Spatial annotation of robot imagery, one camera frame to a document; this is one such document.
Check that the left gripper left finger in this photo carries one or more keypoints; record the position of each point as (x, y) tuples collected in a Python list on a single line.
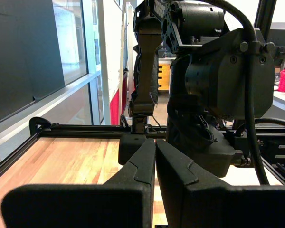
[(85, 204)]

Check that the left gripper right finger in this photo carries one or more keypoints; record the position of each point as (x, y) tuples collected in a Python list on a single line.
[(228, 206)]

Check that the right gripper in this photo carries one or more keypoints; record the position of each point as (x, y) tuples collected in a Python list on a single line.
[(223, 156)]

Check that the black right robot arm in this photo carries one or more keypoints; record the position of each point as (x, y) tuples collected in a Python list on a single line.
[(228, 78)]

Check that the yellow drawer cabinet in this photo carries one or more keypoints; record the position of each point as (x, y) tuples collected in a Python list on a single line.
[(164, 76)]

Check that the large black monitor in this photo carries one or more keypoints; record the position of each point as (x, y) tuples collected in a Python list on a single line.
[(283, 36)]

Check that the black aluminium table frame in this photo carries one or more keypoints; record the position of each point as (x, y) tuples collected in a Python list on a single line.
[(85, 130)]

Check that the red wall panel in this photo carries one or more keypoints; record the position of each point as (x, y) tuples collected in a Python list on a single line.
[(114, 107)]

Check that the grey aluminium window rail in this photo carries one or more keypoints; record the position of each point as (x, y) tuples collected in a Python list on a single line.
[(50, 101)]

